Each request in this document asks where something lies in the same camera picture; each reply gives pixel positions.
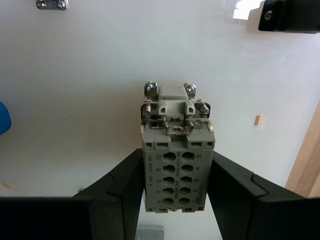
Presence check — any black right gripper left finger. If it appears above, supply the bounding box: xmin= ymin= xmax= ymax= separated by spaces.
xmin=0 ymin=148 xmax=149 ymax=240

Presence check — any grey metal plate with pegs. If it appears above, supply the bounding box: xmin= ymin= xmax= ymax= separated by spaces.
xmin=136 ymin=224 xmax=165 ymax=240

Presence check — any blue D-sub connector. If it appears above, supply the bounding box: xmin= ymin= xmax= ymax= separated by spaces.
xmin=0 ymin=101 xmax=12 ymax=137

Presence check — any silver coax socket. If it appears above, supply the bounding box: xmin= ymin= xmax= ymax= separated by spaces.
xmin=35 ymin=0 xmax=69 ymax=11

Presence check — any black socket block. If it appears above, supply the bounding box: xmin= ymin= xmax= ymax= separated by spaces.
xmin=258 ymin=0 xmax=320 ymax=34

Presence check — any white plastic board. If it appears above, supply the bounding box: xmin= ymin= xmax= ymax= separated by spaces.
xmin=0 ymin=0 xmax=320 ymax=240

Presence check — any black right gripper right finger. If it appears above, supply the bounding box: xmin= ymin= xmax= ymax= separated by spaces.
xmin=207 ymin=150 xmax=320 ymax=240

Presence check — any beige HAN10E connector insert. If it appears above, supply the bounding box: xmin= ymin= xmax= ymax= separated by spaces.
xmin=139 ymin=98 xmax=216 ymax=215

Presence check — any beige HAN10E hub socket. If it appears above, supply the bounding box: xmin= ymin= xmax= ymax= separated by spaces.
xmin=143 ymin=80 xmax=198 ymax=102

